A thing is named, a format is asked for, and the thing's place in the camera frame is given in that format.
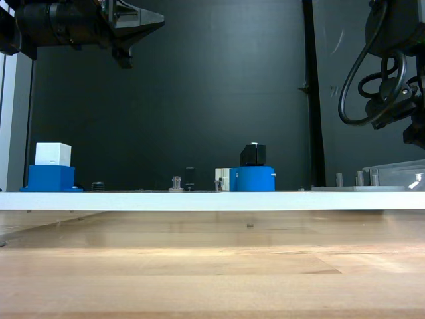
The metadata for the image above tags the white taskboard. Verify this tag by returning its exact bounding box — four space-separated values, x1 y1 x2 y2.
0 191 425 212

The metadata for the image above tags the clear plastic tub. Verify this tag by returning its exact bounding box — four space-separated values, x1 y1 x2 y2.
361 159 425 192

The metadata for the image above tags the grey metal pin holder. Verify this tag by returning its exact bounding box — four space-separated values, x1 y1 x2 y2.
311 185 406 193

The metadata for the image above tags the white cube plug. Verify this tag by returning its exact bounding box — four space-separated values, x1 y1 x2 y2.
35 142 72 167

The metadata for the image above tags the black upright socket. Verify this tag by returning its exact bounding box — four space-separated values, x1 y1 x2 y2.
185 167 197 191

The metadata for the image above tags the small clear connector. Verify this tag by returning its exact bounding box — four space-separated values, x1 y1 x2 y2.
168 175 185 193

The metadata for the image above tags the beige connector housing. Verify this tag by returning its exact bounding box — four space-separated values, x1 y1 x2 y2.
214 167 232 192

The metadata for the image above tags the black block plug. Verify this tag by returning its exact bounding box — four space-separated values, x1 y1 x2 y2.
239 142 267 166

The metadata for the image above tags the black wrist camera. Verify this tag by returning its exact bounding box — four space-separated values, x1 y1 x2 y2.
364 76 420 131

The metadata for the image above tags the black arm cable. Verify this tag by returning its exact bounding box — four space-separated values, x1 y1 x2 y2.
337 0 408 127

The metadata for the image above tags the blue square socket mount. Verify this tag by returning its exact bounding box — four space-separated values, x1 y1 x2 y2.
19 165 84 193

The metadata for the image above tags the blue round clamp mount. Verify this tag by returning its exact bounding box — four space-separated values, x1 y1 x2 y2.
230 165 276 193

